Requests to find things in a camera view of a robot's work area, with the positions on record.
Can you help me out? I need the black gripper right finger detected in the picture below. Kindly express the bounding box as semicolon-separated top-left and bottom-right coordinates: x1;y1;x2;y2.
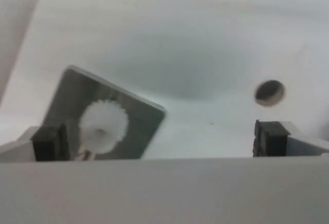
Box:
252;118;329;158

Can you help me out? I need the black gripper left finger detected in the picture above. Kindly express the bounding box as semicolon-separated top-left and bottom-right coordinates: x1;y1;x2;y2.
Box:
0;122;70;163

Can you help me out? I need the white small gear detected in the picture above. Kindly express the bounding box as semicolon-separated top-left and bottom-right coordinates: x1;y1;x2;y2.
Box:
78;99;130;154

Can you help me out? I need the white task board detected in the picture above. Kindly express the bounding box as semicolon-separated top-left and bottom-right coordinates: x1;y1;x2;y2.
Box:
0;0;329;162

